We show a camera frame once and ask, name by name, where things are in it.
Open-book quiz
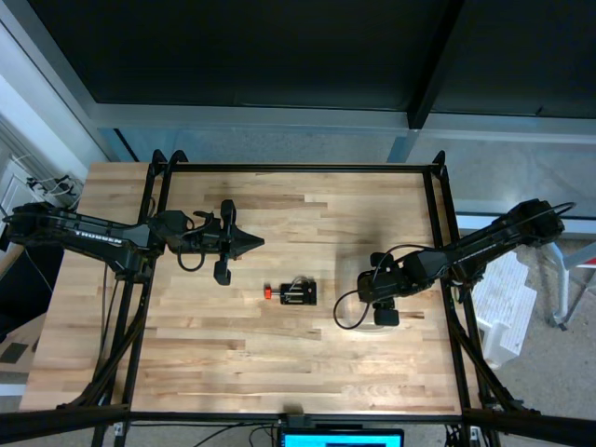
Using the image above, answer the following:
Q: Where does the cardboard box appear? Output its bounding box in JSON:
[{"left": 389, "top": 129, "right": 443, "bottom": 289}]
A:
[{"left": 0, "top": 311, "right": 50, "bottom": 373}]

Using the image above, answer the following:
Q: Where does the black metal frame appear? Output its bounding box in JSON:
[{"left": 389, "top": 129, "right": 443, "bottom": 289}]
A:
[{"left": 0, "top": 148, "right": 596, "bottom": 447}]

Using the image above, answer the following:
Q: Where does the laptop with blue screen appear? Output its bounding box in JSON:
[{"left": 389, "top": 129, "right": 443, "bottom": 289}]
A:
[{"left": 278, "top": 427, "right": 405, "bottom": 447}]

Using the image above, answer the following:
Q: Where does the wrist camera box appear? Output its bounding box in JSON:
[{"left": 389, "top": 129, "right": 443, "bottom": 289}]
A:
[{"left": 356, "top": 271, "right": 375, "bottom": 303}]

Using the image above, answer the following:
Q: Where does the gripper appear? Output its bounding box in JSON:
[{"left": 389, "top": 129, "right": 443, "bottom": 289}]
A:
[
  {"left": 185, "top": 198, "right": 265, "bottom": 287},
  {"left": 370, "top": 251, "right": 411, "bottom": 328}
]

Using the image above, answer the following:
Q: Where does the black vise with red knob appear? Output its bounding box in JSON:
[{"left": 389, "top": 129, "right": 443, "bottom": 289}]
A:
[{"left": 264, "top": 278, "right": 318, "bottom": 307}]

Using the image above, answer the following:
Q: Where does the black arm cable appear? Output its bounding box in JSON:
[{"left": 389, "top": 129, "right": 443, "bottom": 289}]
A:
[
  {"left": 332, "top": 244, "right": 423, "bottom": 331},
  {"left": 175, "top": 210, "right": 216, "bottom": 273}
]

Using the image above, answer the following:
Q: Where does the black table-level camera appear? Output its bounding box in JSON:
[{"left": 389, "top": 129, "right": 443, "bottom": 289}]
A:
[{"left": 278, "top": 403, "right": 314, "bottom": 427}]

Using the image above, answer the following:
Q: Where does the clear plastic tub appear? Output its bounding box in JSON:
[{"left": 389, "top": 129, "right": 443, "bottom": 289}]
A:
[{"left": 335, "top": 253, "right": 401, "bottom": 334}]

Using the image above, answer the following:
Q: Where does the black foam pad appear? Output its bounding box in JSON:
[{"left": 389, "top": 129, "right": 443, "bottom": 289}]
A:
[{"left": 0, "top": 342, "right": 27, "bottom": 367}]

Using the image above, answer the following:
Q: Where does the grey metal stand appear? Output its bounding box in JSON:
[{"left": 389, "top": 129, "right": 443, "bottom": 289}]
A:
[{"left": 542, "top": 239, "right": 596, "bottom": 332}]

